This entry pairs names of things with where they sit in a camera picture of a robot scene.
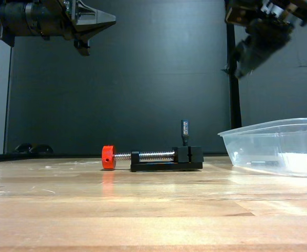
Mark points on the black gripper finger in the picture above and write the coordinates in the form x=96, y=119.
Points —
x=90, y=17
x=90, y=30
x=268, y=39
x=241, y=63

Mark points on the black USB-C connector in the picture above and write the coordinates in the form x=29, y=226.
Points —
x=263, y=163

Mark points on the clear plastic container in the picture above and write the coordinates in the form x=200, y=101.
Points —
x=247, y=147

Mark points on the black vise with orange knob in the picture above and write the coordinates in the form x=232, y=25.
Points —
x=190, y=157

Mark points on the small white block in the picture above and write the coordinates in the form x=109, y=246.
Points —
x=296, y=161

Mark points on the black metal frame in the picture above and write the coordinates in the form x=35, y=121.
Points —
x=234, y=105

